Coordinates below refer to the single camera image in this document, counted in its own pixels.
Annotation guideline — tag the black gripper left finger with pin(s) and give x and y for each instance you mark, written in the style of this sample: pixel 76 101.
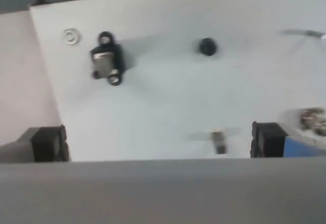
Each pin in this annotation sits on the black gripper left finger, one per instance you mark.
pixel 48 143

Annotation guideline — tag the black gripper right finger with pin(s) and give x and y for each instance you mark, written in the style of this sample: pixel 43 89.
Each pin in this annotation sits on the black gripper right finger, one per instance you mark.
pixel 267 141

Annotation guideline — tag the metal round peg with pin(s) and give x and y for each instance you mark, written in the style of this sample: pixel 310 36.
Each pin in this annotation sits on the metal round peg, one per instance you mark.
pixel 219 142

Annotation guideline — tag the small black round cap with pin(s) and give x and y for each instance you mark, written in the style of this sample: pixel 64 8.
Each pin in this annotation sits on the small black round cap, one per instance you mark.
pixel 207 46

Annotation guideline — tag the white task board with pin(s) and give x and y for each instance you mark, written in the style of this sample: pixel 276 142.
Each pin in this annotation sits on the white task board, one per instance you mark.
pixel 163 94

